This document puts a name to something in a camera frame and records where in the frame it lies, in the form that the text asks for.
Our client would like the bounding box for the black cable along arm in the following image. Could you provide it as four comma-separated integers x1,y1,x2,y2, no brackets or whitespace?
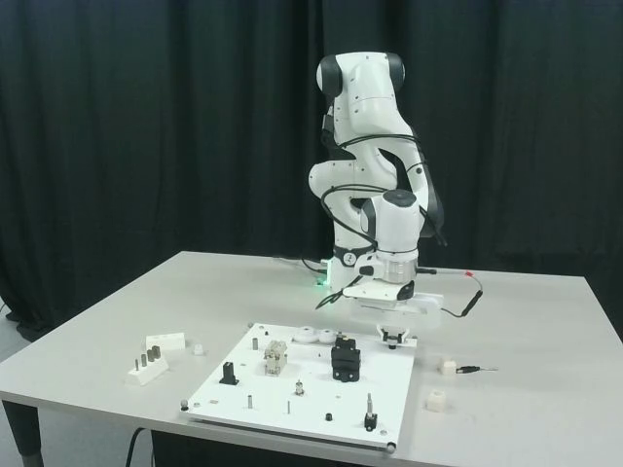
318,130,449,247

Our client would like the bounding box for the dark table leg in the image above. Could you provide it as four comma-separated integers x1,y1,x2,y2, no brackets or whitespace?
2,401,40,467

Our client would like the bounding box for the black cable behind arm foot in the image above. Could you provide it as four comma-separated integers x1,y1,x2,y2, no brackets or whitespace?
272,256,332,273

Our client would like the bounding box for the white empty peg holder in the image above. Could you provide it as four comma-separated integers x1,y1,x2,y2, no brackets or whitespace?
145,331,187,352

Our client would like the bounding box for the black cable under table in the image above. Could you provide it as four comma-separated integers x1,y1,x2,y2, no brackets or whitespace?
127,426,158,467

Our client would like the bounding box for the black curtain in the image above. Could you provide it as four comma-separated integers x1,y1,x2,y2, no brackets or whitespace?
0,0,623,325

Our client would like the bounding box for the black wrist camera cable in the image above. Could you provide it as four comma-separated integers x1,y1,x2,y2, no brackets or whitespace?
314,275,362,310

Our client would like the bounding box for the white peg holder with pegs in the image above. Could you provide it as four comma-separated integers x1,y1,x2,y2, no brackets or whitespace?
125,358,170,388

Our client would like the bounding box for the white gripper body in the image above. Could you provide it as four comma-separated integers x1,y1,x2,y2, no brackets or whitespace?
353,293,445,332

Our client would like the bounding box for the white task board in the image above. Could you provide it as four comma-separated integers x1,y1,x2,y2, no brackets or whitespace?
175,320,419,456

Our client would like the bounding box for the black D-SUB plug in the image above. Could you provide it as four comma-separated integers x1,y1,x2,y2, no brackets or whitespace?
330,333,362,383

